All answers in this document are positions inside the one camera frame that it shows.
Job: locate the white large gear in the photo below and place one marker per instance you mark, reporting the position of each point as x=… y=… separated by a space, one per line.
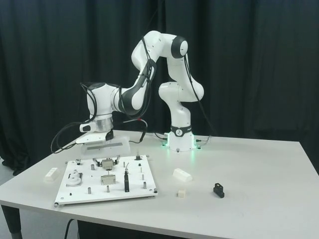
x=73 y=182

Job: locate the black USB plug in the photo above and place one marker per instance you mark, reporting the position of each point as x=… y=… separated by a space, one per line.
x=126 y=181

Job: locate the white holder with holes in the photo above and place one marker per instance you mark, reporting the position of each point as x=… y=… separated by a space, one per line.
x=52 y=175
x=182 y=175

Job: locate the white task board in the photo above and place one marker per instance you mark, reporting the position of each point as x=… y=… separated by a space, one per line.
x=99 y=191

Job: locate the grey waterproof plug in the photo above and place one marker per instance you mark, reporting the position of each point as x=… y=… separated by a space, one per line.
x=107 y=164

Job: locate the small white cube holder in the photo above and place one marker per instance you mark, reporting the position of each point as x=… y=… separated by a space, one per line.
x=181 y=194

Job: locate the black curtains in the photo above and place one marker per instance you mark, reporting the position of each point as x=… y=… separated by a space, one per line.
x=249 y=62

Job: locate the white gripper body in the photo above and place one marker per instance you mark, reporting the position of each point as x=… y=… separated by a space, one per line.
x=107 y=146

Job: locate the white medium gear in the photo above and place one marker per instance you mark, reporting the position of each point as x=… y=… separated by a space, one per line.
x=75 y=174

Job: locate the black bolt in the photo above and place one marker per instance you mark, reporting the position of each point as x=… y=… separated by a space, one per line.
x=137 y=156

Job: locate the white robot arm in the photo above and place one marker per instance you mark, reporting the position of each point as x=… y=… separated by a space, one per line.
x=177 y=117

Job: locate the dark table leg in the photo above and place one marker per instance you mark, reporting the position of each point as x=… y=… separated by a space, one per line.
x=10 y=221

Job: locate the black D-SUB plug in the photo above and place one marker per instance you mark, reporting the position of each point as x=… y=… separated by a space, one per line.
x=218 y=190

